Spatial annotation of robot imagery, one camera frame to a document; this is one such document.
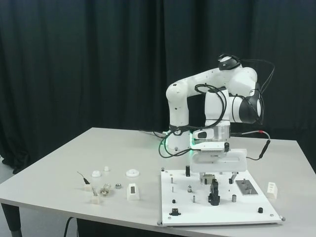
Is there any black D-SUB plug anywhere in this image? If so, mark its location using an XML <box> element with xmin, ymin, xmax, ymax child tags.
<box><xmin>207</xmin><ymin>179</ymin><xmax>221</xmax><ymax>207</ymax></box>

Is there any black cable at arm foot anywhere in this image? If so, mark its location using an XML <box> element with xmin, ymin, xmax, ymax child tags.
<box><xmin>158</xmin><ymin>134</ymin><xmax>193</xmax><ymax>158</ymax></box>

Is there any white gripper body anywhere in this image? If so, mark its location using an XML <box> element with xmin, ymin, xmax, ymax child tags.
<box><xmin>191</xmin><ymin>149</ymin><xmax>248</xmax><ymax>173</ymax></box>

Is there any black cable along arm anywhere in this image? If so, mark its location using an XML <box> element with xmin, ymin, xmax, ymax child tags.
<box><xmin>237</xmin><ymin>58</ymin><xmax>276</xmax><ymax>125</ymax></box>

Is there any white holder with dark slot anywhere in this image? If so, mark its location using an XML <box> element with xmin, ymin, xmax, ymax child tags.
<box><xmin>126</xmin><ymin>182</ymin><xmax>141</xmax><ymax>201</ymax></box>

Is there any thin black rod on wire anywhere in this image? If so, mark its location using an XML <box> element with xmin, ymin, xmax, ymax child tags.
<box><xmin>258</xmin><ymin>138</ymin><xmax>272</xmax><ymax>160</ymax></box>

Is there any black cable loop to wrist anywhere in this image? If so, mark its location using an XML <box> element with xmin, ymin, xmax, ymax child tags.
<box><xmin>194</xmin><ymin>84</ymin><xmax>230</xmax><ymax>124</ymax></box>

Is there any white task board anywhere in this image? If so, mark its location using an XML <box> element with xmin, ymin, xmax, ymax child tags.
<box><xmin>158</xmin><ymin>168</ymin><xmax>284</xmax><ymax>226</ymax></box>

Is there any dark table leg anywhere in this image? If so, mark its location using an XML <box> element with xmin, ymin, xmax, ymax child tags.
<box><xmin>0</xmin><ymin>203</ymin><xmax>19</xmax><ymax>237</ymax></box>

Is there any black curtain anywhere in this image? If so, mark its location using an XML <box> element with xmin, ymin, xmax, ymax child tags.
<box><xmin>0</xmin><ymin>0</ymin><xmax>316</xmax><ymax>168</ymax></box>

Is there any Ethernet plug with short cable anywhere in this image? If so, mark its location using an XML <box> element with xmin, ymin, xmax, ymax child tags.
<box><xmin>77</xmin><ymin>172</ymin><xmax>91</xmax><ymax>185</ymax></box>

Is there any grey metal peg plate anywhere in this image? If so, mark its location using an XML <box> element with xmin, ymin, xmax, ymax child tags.
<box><xmin>236</xmin><ymin>180</ymin><xmax>259</xmax><ymax>196</ymax></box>

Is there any black cable under table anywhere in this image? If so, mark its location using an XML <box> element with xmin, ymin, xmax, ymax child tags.
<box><xmin>64</xmin><ymin>216</ymin><xmax>79</xmax><ymax>237</ymax></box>

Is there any white holder with holes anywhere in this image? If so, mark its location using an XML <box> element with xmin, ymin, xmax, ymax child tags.
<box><xmin>267</xmin><ymin>182</ymin><xmax>278</xmax><ymax>198</ymax></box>

